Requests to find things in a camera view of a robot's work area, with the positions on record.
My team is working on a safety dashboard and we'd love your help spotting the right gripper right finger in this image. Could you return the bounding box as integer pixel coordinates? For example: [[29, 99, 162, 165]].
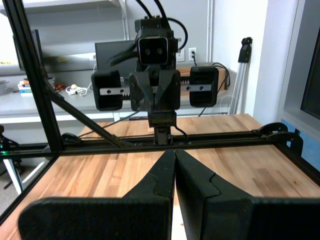
[[174, 148, 320, 240]]

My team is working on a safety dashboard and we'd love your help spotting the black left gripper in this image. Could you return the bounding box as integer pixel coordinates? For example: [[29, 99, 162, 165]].
[[91, 66, 220, 111]]

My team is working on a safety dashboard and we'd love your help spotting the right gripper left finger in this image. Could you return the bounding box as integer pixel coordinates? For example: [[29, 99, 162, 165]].
[[17, 148, 175, 240]]

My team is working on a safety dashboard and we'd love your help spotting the dark computer monitor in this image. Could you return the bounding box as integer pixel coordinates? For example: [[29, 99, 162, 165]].
[[94, 39, 139, 73]]

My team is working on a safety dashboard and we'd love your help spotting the grey office desk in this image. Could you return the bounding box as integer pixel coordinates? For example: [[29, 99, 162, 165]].
[[0, 67, 238, 123]]

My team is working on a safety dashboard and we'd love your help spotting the aluminium tripod with black head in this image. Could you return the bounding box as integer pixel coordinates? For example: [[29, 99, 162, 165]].
[[229, 36, 253, 116]]

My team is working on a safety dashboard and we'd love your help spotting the stack of books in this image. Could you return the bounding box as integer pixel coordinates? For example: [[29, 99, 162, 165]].
[[17, 78, 35, 97]]

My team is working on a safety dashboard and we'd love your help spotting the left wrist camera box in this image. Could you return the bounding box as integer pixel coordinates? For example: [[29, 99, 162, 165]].
[[136, 36, 170, 66]]

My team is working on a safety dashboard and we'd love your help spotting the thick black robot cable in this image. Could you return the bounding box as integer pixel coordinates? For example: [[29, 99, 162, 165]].
[[106, 46, 140, 67]]

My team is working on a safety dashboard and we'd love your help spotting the thin black camera cable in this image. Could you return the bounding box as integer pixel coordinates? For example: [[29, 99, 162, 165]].
[[164, 16, 189, 51]]

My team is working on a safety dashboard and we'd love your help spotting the white cable bundle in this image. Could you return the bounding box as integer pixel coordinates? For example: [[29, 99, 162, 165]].
[[65, 84, 89, 97]]

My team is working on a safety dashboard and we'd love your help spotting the black metal frame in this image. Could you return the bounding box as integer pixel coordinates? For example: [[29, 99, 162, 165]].
[[0, 0, 320, 226]]

